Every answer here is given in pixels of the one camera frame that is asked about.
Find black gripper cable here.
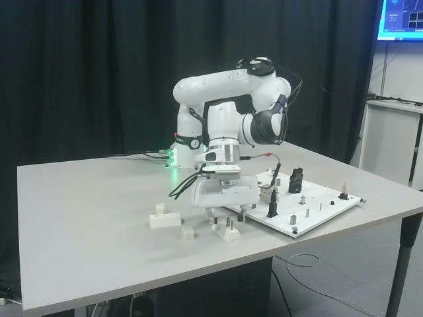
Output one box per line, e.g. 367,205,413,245
169,169,206,201

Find black USB plug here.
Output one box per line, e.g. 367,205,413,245
266,189,279,219

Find blue screen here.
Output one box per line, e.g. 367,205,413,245
376,0,423,44

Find black table leg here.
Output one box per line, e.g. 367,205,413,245
385,214,418,317

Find white cabinet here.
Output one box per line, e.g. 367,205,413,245
349,96,423,192

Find black D-SUB plug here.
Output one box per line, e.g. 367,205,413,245
288,167,303,194

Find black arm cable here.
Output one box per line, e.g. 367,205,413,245
237,57,305,147

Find grey cable at arm foot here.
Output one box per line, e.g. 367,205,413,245
108,149,173,160

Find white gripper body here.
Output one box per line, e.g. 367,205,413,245
191,174,260,209

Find long white holder with holes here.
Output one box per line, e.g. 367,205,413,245
149,212,182,229

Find black curtains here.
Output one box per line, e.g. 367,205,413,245
0,0,379,291

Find grey floor cable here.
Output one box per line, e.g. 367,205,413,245
270,253,388,317

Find white peg holder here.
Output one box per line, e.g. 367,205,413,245
211,221,243,242

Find white task board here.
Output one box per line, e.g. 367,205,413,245
223,170,368,238

